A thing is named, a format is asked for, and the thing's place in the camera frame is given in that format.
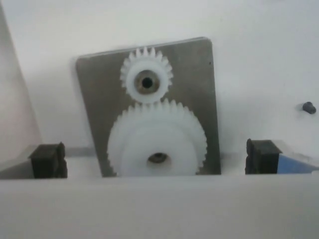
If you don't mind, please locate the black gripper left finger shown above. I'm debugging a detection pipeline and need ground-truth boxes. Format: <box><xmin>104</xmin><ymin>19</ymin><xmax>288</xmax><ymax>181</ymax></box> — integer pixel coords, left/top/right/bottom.
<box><xmin>0</xmin><ymin>141</ymin><xmax>68</xmax><ymax>180</ymax></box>

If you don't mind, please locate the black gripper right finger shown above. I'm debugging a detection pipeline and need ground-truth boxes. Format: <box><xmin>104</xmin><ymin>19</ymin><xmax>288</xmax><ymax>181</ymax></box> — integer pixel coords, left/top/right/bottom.
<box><xmin>245</xmin><ymin>138</ymin><xmax>319</xmax><ymax>175</ymax></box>

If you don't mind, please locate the white medium gear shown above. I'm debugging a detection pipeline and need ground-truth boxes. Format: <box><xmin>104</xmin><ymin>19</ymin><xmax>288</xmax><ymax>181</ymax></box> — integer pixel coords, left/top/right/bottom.
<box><xmin>106</xmin><ymin>98</ymin><xmax>208</xmax><ymax>178</ymax></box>

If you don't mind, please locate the white small gear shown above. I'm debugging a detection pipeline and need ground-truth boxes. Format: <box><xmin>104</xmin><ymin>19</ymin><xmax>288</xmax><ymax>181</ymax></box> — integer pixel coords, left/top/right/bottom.
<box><xmin>120</xmin><ymin>46</ymin><xmax>173</xmax><ymax>105</ymax></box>

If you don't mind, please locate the small black screw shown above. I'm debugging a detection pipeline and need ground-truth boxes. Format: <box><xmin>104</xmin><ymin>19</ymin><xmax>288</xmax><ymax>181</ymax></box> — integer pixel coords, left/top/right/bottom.
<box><xmin>298</xmin><ymin>101</ymin><xmax>317</xmax><ymax>115</ymax></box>

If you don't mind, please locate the white task board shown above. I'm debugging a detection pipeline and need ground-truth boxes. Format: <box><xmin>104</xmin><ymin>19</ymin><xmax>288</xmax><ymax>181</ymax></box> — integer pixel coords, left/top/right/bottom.
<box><xmin>0</xmin><ymin>0</ymin><xmax>319</xmax><ymax>180</ymax></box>

